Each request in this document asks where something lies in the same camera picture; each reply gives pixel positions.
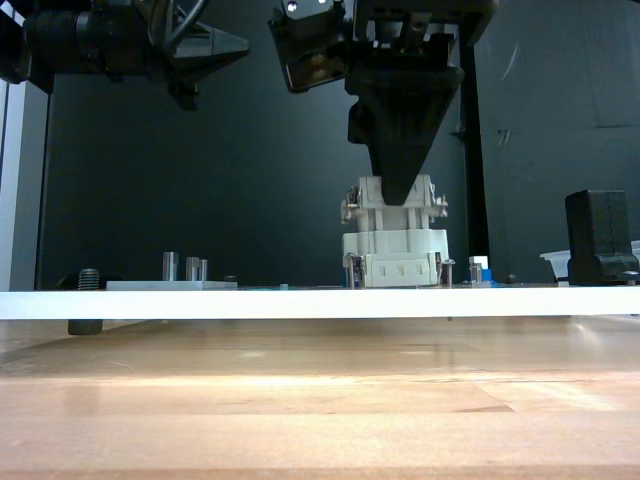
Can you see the silver metal post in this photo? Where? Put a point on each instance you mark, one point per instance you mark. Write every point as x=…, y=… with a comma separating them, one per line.
x=196, y=270
x=170, y=267

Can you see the white task board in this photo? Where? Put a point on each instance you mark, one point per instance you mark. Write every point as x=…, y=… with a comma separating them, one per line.
x=320, y=304

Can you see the grey metal plate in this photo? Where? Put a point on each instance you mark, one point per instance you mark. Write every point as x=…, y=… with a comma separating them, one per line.
x=170, y=285

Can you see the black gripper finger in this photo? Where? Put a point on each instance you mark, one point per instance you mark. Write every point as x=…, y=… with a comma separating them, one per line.
x=200, y=67
x=357, y=125
x=400, y=125
x=220, y=44

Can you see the beige HAN10E connector insert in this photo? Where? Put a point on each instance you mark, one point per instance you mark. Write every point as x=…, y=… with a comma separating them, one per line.
x=365, y=192

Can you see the silver mounting screw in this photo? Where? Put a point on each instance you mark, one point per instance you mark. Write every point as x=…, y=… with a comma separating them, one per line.
x=448, y=272

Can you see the clear plastic tub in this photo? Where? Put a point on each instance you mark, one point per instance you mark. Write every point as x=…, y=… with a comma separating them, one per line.
x=555, y=265

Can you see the black board foot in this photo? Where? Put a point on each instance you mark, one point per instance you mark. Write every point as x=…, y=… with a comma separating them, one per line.
x=85, y=327

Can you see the beige HAN10E socket housing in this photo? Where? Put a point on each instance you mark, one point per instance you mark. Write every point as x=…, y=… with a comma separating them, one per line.
x=395, y=260

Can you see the small white blue connector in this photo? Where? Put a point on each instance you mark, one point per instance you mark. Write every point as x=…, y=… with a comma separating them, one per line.
x=479, y=272

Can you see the blue connector holder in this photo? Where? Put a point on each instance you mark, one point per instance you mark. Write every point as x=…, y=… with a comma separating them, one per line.
x=344, y=279

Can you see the black plug housing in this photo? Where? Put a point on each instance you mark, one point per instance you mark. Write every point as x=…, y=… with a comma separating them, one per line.
x=597, y=240

